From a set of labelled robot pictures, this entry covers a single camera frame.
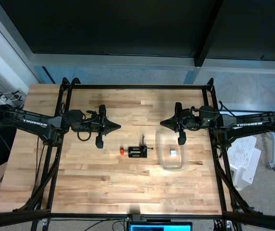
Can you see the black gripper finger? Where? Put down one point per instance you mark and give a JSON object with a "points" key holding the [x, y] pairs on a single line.
{"points": [[109, 123], [171, 121], [171, 127], [109, 129]]}

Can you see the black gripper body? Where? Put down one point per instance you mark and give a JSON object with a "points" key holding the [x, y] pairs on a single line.
{"points": [[94, 125], [188, 122]]}

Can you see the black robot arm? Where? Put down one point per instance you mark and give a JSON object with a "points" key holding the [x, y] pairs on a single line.
{"points": [[248, 125], [34, 124]]}

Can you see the black USB-C socket adapter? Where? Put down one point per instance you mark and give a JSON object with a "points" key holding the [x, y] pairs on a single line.
{"points": [[145, 148]]}

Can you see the black vise with orange knob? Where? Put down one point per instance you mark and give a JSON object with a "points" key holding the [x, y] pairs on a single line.
{"points": [[135, 152]]}

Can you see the clear plastic tub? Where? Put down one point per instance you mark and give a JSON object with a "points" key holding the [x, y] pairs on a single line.
{"points": [[173, 166]]}

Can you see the grey aluminium window ledge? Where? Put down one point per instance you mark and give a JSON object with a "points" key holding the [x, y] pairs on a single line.
{"points": [[103, 60]]}

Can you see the white foam packing block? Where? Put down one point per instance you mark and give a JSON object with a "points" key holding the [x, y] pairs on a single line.
{"points": [[245, 158]]}

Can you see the black structural column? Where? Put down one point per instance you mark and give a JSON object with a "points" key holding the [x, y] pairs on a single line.
{"points": [[207, 36]]}

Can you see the laptop screen with blue edge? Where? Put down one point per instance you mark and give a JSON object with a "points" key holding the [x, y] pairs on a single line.
{"points": [[159, 227]]}

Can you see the black aluminium table frame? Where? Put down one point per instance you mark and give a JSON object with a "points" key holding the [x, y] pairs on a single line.
{"points": [[137, 87]]}

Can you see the small black fixed camera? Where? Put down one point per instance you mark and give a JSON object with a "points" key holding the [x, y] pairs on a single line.
{"points": [[137, 217]]}

